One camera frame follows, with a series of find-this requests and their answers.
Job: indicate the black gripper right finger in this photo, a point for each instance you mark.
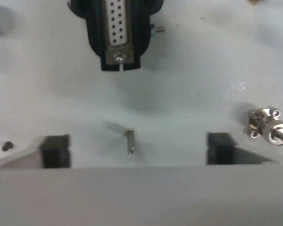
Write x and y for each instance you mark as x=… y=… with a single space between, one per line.
x=219 y=150

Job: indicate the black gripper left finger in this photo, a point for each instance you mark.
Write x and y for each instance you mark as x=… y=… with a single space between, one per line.
x=55 y=153

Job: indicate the metal square peg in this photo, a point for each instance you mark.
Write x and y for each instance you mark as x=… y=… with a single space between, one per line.
x=130 y=141

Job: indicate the white task board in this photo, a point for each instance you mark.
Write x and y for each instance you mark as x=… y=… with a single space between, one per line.
x=179 y=94

